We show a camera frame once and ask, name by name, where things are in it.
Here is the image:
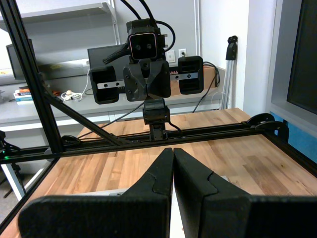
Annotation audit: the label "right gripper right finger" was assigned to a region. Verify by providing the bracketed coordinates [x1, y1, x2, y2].
[173, 148, 317, 238]

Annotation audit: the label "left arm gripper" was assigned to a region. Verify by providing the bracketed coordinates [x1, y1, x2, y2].
[89, 56, 205, 104]

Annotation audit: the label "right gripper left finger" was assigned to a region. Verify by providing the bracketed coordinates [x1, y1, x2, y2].
[18, 148, 173, 238]

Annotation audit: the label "black computer monitor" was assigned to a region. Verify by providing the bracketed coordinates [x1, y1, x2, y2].
[87, 44, 132, 75]
[5, 38, 34, 80]

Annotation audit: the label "grey desk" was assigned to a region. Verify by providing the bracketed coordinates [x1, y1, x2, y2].
[0, 93, 225, 132]

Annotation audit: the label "stack of books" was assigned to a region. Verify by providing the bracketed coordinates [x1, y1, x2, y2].
[13, 88, 34, 102]

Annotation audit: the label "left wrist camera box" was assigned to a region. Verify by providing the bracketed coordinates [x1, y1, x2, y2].
[127, 32, 160, 61]

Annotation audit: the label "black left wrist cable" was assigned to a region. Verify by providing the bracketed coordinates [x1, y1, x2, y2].
[103, 44, 131, 64]

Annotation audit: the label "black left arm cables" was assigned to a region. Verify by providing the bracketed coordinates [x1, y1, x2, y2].
[120, 0, 175, 49]

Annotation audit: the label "white coiled cable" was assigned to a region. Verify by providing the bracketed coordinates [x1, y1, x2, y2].
[60, 89, 84, 102]

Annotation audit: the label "aluminium post black bracket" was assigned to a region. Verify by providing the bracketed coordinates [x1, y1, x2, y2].
[221, 35, 240, 111]

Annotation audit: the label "grey wall shelf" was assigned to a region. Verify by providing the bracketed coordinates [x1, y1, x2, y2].
[0, 1, 119, 47]

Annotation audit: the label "black aluminium frame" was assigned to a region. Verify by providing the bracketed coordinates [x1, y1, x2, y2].
[0, 0, 317, 238]

